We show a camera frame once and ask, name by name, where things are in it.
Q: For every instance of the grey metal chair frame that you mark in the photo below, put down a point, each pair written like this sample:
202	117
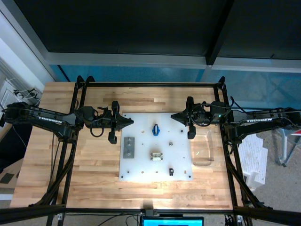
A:
283	146

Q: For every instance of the white task board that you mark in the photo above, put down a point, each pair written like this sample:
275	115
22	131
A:
141	162

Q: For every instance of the small black camera mount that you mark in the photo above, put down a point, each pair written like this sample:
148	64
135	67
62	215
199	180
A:
148	212

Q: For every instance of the blue connector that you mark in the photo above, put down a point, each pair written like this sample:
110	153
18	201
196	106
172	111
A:
155	130

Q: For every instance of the clear plastic tub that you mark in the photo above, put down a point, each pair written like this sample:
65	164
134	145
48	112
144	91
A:
202	150

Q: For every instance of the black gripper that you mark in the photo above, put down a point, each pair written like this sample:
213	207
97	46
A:
191	133
113	137

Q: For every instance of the black clamp block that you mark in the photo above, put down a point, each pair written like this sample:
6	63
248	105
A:
171	171

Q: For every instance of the grey metal plate with pegs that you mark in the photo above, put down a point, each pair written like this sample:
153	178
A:
129	147

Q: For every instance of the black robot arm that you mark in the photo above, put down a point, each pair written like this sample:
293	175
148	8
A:
258	120
50	118

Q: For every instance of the grey ten pin connector insert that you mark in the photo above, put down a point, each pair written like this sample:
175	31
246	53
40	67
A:
156	156

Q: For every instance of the blue lit screen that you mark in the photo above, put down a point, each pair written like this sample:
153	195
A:
171	222

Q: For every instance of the brown cardboard box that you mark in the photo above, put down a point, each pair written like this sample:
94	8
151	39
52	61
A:
11	169

